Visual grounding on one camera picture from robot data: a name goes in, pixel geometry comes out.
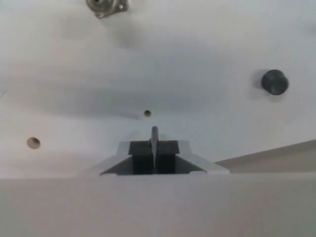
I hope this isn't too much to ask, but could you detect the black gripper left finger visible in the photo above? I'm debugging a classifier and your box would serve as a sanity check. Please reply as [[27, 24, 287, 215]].
[[99, 140, 155, 176]]

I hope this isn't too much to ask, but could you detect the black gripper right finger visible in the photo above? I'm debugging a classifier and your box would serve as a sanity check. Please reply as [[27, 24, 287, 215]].
[[155, 140, 231, 176]]

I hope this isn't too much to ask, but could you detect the tiny metal round peg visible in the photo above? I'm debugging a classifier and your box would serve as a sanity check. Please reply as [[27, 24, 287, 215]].
[[151, 126, 160, 174]]

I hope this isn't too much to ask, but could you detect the white task board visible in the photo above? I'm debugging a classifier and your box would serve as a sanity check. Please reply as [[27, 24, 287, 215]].
[[0, 0, 316, 180]]

